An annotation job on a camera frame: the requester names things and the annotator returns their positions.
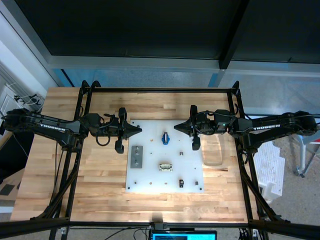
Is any black aluminium frame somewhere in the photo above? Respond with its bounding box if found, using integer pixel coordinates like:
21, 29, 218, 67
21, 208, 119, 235
0, 79, 320, 240

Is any black wall post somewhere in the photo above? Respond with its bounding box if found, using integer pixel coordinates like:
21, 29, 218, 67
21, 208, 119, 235
218, 0, 251, 70

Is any white task board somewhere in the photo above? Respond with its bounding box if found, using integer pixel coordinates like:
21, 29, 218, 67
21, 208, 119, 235
124, 119, 205, 194

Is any beige connector housing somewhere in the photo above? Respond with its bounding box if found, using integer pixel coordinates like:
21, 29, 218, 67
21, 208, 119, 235
158, 162, 175, 172

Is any black white cable bundle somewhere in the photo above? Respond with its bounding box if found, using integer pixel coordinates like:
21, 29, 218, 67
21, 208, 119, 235
13, 93, 45, 108

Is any grey metal bar plate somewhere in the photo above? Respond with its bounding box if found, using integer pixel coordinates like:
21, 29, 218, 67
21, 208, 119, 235
129, 145, 144, 170

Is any white ribbed plastic tray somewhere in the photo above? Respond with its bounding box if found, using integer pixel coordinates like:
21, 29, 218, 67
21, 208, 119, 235
253, 142, 286, 204

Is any laptop screen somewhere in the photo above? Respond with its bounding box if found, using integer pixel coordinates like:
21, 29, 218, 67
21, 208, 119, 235
149, 229, 218, 240

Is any clear plastic tub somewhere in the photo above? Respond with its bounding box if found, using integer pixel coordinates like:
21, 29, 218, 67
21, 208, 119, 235
200, 134, 226, 168

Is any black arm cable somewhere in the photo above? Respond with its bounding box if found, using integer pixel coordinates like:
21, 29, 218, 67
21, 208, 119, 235
193, 111, 218, 137
95, 119, 112, 147

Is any black table camera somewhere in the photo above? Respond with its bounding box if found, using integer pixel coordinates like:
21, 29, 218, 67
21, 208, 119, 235
149, 215, 168, 230

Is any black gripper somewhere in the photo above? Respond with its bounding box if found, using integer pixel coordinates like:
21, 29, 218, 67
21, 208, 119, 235
174, 104, 217, 152
99, 106, 143, 154

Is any grey metal stand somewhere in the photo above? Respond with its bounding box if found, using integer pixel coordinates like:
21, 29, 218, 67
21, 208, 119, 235
292, 134, 320, 179

